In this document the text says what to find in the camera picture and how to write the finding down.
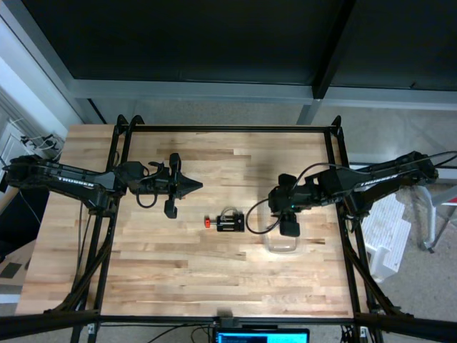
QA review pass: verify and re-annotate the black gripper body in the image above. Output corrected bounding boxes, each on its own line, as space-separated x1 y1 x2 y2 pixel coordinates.
278 174 316 237
136 152 184 220

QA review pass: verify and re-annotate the clear plastic tub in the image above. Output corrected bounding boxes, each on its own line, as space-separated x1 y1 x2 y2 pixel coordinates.
261 199 304 256

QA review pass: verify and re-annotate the black clamp with red knob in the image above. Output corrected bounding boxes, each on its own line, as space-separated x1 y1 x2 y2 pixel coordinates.
204 207 247 234

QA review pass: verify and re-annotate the white plastic step stool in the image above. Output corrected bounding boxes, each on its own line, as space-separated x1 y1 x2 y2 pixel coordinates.
359 194 412 284

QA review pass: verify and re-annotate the laptop screen with blue edge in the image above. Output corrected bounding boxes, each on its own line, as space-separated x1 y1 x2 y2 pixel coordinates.
214 328 311 343

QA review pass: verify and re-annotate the grey metal chair leg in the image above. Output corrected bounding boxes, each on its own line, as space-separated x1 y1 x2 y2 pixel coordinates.
415 185 457 255

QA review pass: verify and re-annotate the brown cardboard box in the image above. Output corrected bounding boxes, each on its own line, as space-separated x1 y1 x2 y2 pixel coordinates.
0 238 37 287

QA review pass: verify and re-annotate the long black looping cable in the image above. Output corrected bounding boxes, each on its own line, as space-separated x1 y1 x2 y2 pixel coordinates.
245 201 287 236

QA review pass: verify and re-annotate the short black looping cable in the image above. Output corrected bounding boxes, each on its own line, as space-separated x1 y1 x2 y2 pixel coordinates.
294 161 346 187
136 191 159 209

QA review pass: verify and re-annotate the black camera on frame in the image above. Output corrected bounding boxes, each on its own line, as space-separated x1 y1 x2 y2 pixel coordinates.
213 309 239 328

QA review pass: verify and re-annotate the bundle of wall cords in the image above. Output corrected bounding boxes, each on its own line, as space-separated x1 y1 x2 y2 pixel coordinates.
18 133 61 151

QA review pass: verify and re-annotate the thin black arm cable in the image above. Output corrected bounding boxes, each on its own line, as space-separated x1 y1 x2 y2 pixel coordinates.
416 149 457 169

